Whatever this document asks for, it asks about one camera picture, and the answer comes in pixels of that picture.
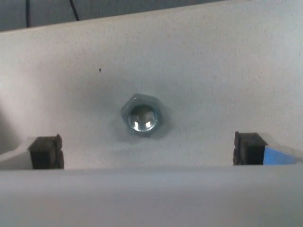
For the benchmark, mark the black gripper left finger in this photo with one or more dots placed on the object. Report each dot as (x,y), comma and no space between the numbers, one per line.
(46,152)

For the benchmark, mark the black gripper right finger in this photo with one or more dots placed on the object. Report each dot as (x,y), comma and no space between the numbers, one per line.
(248,149)

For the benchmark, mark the metal hex nut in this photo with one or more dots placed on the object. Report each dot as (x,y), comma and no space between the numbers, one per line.
(142,117)

